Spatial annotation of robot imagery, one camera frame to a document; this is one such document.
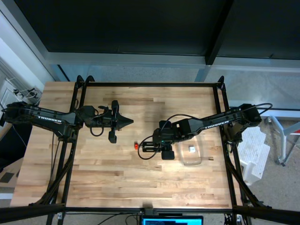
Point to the black metal frame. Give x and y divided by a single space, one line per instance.
150 84

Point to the small black camera box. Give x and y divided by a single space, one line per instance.
148 209

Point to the white power strip with plugs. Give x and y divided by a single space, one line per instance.
23 93

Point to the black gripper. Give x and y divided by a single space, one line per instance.
164 134
114 122

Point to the white plastic step block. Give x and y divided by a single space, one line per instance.
253 159

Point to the grey metal chair frame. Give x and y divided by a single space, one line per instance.
283 150

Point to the brown cardboard box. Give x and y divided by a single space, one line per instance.
9 168

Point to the black Trossen arm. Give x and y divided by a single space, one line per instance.
215 123
49 118

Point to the small white connector block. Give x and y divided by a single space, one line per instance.
192 149

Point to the black vise with orange knob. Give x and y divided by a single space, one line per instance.
136 146

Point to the large black box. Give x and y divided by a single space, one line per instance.
14 145

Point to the black overhead beam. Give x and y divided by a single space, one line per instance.
219 30

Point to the clear plastic tub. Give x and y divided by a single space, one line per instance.
189 160

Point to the silver frame bracket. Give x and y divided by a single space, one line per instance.
60 216
238 218

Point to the blue laptop screen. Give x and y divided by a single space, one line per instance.
171 221

